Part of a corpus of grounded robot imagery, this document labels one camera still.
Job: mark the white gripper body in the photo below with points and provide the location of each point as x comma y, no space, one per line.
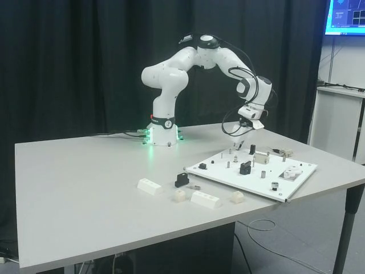
241,132

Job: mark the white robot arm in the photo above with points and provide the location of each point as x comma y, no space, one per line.
165,100

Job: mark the long white peg holder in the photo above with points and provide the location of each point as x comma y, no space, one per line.
206,199
150,186

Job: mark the black USB plug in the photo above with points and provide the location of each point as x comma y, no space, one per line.
252,149

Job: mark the white task board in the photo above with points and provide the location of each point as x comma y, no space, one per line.
216,171

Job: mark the grey waterproof plug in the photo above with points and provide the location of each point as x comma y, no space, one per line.
288,152

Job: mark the small cream plug holder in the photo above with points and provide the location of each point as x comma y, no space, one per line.
236,197
179,196

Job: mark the white small gear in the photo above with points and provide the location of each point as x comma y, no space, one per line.
286,173

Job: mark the Ethernet plug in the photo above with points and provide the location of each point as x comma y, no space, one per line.
195,187

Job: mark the white medium gear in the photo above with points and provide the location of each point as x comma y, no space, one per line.
292,173

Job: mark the white large gear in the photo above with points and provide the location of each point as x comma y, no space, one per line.
297,168

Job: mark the black D-SUB plug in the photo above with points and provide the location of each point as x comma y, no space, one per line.
181,180

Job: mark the white cabinet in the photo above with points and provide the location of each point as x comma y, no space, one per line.
336,120

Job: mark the dark table leg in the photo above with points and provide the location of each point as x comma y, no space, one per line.
349,228

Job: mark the blue screen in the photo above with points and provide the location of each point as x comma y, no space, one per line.
348,17

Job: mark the black curtain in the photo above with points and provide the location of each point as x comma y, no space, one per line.
57,57

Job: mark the white power strip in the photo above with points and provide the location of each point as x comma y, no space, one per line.
3,259

